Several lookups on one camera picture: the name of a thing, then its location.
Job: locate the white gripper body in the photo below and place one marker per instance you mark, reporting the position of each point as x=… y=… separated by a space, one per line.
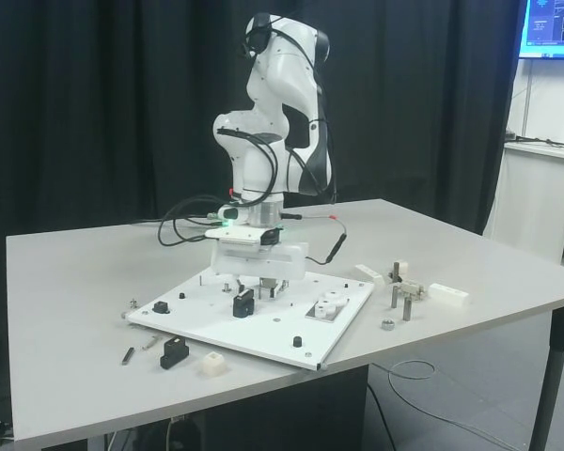
x=258 y=263

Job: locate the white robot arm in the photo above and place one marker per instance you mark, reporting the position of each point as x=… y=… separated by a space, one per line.
x=268 y=94

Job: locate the slim metal round peg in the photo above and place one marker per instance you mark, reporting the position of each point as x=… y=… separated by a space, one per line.
x=394 y=297

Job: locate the thick metal round peg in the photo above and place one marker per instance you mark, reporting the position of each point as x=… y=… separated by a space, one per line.
x=407 y=310

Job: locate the dark metal square peg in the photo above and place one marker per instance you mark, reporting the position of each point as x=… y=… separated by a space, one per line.
x=128 y=355

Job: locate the beige metal connector plug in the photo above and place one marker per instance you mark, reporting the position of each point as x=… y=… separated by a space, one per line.
x=412 y=289
x=271 y=287

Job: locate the white small gear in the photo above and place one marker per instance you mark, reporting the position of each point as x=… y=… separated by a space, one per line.
x=321 y=312

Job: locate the white medium gear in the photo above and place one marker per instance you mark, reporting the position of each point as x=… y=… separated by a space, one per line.
x=329 y=306

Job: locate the white large gear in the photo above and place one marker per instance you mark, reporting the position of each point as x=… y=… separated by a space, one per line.
x=334 y=296

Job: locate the white task board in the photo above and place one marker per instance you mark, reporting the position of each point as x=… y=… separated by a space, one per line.
x=216 y=329

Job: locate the thin black rod red tag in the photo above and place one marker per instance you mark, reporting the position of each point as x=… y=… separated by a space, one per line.
x=338 y=249

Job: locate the white holder with holes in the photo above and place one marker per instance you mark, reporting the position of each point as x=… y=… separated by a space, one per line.
x=449 y=294
x=370 y=274

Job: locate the small white cube holder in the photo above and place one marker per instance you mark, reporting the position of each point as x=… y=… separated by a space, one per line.
x=404 y=269
x=214 y=365

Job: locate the black D-SUB plug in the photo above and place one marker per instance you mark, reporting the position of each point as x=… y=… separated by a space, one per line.
x=174 y=354

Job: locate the metal bolt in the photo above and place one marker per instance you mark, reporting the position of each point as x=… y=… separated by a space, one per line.
x=152 y=343

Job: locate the metal nut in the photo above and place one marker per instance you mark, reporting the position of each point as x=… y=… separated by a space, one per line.
x=387 y=324

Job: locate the black curtain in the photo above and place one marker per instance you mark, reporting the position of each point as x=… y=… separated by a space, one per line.
x=75 y=94

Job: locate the black table leg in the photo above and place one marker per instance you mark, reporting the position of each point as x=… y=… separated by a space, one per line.
x=557 y=338

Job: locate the blue screen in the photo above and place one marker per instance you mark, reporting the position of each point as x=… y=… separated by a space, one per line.
x=554 y=28

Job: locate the flat white mount plate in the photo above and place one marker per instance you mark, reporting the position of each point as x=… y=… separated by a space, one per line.
x=230 y=233

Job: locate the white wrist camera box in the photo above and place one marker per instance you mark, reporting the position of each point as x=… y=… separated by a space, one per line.
x=235 y=215

